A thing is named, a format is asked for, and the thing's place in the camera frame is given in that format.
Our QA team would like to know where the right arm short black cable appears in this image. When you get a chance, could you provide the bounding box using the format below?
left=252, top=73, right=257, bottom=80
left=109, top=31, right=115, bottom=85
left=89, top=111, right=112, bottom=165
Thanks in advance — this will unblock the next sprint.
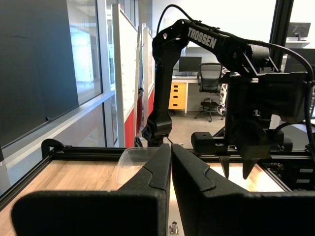
left=157, top=4, right=197, bottom=35

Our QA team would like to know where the small black desk monitor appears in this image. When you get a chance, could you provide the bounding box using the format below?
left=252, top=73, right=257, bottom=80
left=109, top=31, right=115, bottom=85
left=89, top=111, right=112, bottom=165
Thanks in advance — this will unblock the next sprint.
left=179, top=56, right=202, bottom=76

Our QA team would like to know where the white office desk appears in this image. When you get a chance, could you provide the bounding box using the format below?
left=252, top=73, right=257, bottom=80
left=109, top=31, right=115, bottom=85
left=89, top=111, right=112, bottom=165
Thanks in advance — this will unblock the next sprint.
left=171, top=75, right=200, bottom=116

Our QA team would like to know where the clear plastic tub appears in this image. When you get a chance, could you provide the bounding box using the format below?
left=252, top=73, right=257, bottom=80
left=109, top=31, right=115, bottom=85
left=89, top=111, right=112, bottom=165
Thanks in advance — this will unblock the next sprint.
left=117, top=147, right=158, bottom=185

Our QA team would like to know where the large black monitor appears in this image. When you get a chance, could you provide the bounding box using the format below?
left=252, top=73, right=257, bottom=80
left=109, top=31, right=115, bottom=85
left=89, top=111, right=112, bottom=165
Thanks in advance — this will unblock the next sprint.
left=284, top=48, right=315, bottom=74

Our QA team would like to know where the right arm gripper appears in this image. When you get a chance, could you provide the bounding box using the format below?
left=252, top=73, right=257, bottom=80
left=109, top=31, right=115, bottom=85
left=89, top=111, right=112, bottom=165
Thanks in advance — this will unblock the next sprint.
left=191, top=72, right=308, bottom=179

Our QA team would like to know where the right arm long black cable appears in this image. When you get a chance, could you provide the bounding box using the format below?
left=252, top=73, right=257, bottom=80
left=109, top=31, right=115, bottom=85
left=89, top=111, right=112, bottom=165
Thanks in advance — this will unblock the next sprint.
left=267, top=42, right=315, bottom=148

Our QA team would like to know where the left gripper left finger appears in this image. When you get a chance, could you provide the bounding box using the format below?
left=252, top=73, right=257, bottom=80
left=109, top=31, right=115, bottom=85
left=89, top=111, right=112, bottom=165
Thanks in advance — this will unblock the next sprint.
left=11, top=144, right=172, bottom=236

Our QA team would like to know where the black aluminium frame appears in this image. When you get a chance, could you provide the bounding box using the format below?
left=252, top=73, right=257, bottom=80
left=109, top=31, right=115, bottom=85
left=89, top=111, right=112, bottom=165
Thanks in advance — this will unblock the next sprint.
left=0, top=0, right=315, bottom=212

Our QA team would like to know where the black monitor on shelf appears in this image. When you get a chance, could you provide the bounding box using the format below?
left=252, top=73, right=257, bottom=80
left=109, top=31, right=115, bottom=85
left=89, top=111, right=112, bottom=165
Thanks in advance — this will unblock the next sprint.
left=287, top=22, right=311, bottom=41

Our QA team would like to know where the white partition with red base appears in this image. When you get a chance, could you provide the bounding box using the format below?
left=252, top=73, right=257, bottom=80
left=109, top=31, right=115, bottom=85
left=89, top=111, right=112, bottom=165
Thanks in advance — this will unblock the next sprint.
left=112, top=3, right=138, bottom=148
left=141, top=23, right=156, bottom=118

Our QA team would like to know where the black mesh office chair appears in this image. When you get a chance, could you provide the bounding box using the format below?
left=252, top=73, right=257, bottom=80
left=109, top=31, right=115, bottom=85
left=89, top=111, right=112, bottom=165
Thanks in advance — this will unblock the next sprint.
left=194, top=62, right=226, bottom=123

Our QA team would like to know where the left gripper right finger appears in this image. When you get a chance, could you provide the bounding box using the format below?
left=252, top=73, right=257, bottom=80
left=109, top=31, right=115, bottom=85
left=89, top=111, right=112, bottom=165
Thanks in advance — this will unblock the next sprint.
left=171, top=144, right=315, bottom=236

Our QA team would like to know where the yellow drawer cabinet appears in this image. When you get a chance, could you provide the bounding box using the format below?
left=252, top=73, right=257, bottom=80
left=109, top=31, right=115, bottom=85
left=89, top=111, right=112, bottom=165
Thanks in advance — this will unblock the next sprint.
left=168, top=83, right=187, bottom=111

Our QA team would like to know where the small metal bracket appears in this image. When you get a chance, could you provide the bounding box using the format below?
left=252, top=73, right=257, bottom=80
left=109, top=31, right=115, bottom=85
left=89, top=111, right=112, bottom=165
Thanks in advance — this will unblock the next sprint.
left=169, top=221, right=180, bottom=236

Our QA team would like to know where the black electronics box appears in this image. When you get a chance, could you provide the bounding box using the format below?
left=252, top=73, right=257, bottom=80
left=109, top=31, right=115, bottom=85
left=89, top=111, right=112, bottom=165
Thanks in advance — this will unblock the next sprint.
left=290, top=161, right=315, bottom=191

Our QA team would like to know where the white task board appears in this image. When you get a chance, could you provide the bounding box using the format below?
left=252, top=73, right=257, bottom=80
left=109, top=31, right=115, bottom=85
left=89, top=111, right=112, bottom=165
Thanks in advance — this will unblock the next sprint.
left=168, top=165, right=249, bottom=236

